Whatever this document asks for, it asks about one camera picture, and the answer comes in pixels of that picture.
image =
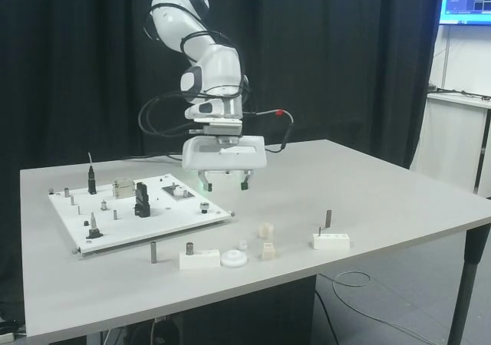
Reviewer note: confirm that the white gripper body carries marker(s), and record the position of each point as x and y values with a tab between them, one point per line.
203	157

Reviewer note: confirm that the white large gear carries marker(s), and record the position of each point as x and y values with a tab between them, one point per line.
234	258

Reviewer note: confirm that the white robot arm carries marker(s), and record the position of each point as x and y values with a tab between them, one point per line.
218	61

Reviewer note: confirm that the metal BNC plug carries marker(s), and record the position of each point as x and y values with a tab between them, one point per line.
204	208

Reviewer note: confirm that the white task board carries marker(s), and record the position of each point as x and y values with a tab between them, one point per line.
172	218

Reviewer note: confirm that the cream small holder block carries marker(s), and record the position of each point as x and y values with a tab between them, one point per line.
269	251
265	230

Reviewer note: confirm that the black D-SUB plug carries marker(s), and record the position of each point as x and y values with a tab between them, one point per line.
142	203

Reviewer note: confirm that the thick metal round peg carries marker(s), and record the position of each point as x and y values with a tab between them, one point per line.
189	248

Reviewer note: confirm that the white peg holder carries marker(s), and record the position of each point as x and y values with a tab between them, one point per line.
331	242
201	260

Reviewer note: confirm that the dark metal square peg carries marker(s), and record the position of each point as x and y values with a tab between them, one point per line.
328	219

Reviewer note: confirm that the black waterproof plug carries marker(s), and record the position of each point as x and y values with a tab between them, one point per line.
91	182

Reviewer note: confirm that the metal bolt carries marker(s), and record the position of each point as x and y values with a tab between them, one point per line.
93	228

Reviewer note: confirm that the black curtain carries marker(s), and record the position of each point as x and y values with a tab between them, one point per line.
76	73

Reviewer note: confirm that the white cabinet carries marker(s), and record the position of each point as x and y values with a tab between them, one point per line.
452	142

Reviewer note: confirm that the dark metal table leg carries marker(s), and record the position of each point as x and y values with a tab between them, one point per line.
470	268

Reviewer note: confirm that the blue screen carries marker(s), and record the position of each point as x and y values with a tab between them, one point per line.
466	0

